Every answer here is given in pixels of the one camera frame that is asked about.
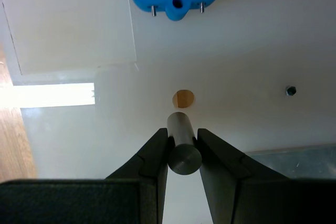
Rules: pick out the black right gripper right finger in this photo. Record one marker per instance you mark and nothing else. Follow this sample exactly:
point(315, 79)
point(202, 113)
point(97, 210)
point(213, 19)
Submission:
point(262, 203)

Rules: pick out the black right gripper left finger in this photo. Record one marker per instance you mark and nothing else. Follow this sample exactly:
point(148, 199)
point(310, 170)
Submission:
point(105, 203)

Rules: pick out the steel 16mm cylinder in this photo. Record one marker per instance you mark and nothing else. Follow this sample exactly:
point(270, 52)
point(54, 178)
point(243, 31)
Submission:
point(181, 142)

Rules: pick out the white taskboard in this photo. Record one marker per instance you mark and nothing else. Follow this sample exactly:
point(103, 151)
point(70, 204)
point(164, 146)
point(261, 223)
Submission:
point(236, 51)

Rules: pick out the grey flat bar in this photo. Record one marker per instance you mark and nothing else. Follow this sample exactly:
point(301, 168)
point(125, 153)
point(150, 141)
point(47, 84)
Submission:
point(302, 163)

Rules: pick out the small hex screw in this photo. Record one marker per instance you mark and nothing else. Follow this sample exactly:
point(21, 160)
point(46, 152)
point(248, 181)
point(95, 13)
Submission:
point(290, 90)

